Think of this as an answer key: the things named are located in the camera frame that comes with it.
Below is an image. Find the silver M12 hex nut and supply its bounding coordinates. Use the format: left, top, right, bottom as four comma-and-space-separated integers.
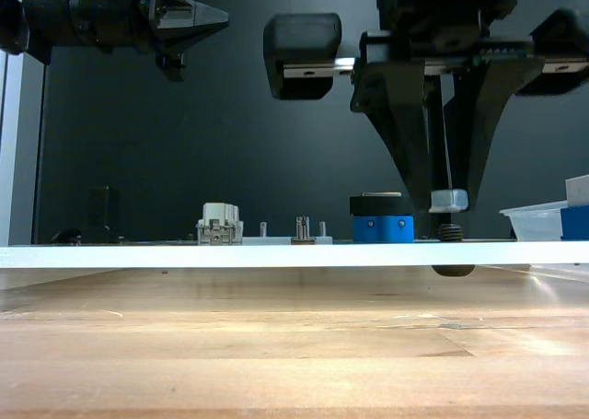
429, 188, 469, 214

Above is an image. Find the blue socket with black plug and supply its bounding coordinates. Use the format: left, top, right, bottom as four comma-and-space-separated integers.
349, 191, 417, 244

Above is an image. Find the clear plastic tub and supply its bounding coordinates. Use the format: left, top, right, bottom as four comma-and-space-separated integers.
499, 201, 570, 243

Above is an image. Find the black M12 threaded stud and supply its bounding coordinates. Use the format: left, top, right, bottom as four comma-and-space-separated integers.
431, 223, 476, 278

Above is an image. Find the small blue white connector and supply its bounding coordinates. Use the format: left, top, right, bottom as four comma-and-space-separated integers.
560, 174, 589, 241

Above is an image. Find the small metal connector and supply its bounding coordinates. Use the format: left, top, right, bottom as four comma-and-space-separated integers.
290, 215, 318, 246

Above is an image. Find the aluminium block with studs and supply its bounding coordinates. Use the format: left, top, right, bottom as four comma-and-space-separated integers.
242, 220, 333, 246

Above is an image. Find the black clamp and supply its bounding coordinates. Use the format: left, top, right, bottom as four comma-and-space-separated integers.
50, 186, 128, 245

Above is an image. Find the white board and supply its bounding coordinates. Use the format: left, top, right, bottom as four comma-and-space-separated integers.
0, 239, 589, 271

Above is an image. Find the black vertical post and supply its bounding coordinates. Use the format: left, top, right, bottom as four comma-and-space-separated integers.
432, 76, 453, 194

